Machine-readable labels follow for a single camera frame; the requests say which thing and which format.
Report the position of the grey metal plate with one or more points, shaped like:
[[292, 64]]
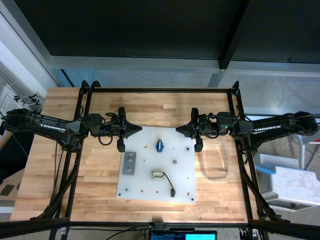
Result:
[[128, 163]]

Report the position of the screen with blue edge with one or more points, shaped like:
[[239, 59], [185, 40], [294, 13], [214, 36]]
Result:
[[195, 236]]

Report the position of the white step stool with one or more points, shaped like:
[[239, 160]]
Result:
[[290, 182]]

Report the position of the black metal frame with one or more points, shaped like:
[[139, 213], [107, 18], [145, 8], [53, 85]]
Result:
[[160, 90]]

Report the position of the brown cardboard box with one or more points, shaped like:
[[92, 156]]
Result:
[[10, 181]]

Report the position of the large blue connector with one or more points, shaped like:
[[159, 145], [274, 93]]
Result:
[[159, 146]]

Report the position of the white board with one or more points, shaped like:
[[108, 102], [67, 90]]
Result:
[[150, 182]]

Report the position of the beige connector housing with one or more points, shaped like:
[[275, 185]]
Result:
[[157, 175]]

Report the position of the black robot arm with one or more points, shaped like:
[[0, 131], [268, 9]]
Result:
[[50, 127], [267, 128]]

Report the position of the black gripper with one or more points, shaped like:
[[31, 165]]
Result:
[[121, 130], [197, 130]]

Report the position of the small grey camera mount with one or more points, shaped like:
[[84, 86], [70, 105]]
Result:
[[158, 224]]

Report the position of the clear plastic tub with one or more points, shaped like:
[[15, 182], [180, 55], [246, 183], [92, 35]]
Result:
[[215, 160]]

